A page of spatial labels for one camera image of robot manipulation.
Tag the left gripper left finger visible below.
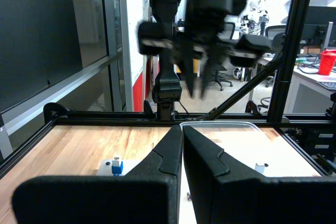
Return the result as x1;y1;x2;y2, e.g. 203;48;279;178
12;125;183;224

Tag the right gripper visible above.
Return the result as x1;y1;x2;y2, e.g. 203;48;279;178
138;22;271;100

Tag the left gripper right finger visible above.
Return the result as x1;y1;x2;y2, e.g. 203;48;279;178
183;125;336;224

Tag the black office chair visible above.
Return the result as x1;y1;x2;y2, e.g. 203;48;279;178
208;21;236;91

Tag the small blue white connector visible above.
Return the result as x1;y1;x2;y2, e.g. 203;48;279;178
111;156;124;177

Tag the white task board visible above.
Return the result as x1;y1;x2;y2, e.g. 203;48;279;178
96;155;323;224

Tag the clear plastic tub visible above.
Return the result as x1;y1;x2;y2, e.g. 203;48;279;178
179;120;300;161

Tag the grey desk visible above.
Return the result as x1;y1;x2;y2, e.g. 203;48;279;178
285;63;336;114

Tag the red bin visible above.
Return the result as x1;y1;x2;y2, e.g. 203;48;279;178
319;49;336;76

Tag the grey keyboard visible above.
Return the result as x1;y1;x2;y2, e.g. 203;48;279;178
317;81;336;90

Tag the large black computer monitor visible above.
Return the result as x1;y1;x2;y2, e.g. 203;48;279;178
300;5;336;45

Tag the black aluminium frame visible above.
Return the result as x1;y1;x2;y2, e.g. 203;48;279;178
0;0;336;180

